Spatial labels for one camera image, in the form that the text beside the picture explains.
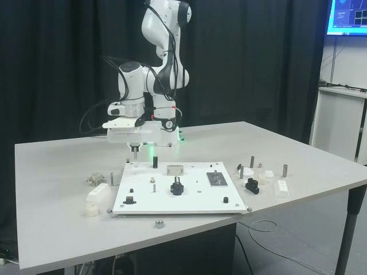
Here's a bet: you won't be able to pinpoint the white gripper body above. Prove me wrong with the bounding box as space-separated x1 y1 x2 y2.
107 125 153 144

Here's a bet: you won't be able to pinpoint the white peg holder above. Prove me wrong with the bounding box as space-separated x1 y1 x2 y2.
85 183 112 205
273 179 292 199

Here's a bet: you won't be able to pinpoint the flat white mounting plate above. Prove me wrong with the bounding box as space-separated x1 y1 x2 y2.
102 117 139 130

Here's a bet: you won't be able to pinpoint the grey metal plug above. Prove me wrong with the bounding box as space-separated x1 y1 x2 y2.
85 174 101 187

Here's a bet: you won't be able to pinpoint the black waterproof plug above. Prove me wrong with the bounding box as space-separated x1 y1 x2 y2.
170 176 185 197

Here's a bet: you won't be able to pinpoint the white task board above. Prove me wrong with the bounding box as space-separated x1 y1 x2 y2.
106 160 252 217

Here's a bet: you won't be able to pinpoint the small white holder block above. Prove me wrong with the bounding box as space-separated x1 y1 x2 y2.
83 201 100 218

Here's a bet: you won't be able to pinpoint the black curtain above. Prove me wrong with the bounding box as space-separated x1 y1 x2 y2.
0 0 327 260

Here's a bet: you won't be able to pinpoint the black D-SUB plug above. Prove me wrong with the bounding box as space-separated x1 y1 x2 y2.
244 178 260 194

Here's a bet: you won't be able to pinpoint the white cabinet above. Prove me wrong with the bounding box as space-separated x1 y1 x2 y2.
309 85 367 166

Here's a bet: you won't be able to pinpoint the black table leg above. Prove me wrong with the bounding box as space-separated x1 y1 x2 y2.
334 187 360 275

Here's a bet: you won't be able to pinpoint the blue screen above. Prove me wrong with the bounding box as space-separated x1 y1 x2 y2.
325 0 367 38

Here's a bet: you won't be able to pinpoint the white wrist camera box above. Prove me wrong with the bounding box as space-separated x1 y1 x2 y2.
107 101 126 119

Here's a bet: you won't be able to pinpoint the grey floor cable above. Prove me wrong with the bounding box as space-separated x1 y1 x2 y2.
237 219 326 275

